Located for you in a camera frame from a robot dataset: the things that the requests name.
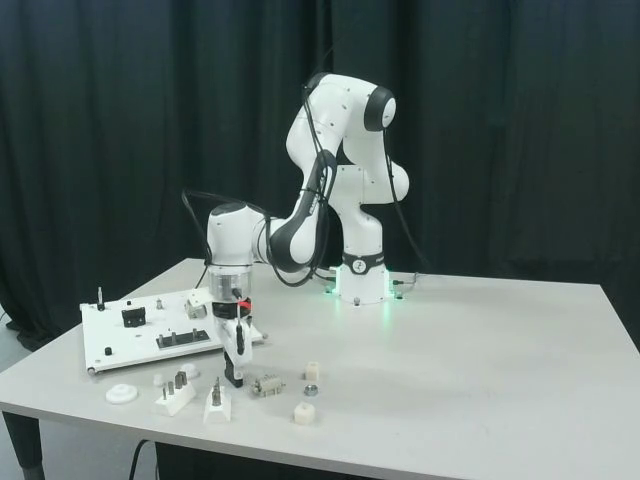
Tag black table leg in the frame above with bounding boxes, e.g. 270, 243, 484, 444
1, 411, 42, 480

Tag black hanging cable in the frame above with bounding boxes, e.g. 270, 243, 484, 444
381, 118, 432, 270

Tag black curtains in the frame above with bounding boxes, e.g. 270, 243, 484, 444
0, 0, 640, 354

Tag white narrow peg holder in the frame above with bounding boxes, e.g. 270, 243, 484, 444
203, 390, 234, 424

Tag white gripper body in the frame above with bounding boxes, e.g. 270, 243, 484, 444
214, 317, 254, 365

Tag grey base cable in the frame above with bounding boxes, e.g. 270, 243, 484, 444
391, 271, 433, 302

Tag white wide peg holder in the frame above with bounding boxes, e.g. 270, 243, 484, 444
151, 383, 198, 418

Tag grey metal plug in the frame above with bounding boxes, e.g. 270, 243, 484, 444
247, 376, 283, 400

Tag white task board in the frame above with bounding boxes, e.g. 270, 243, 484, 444
79, 287, 266, 375

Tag white large gear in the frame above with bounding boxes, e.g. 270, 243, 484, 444
105, 381, 142, 404

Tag black cable under table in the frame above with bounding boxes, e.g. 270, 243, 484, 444
129, 438, 153, 480

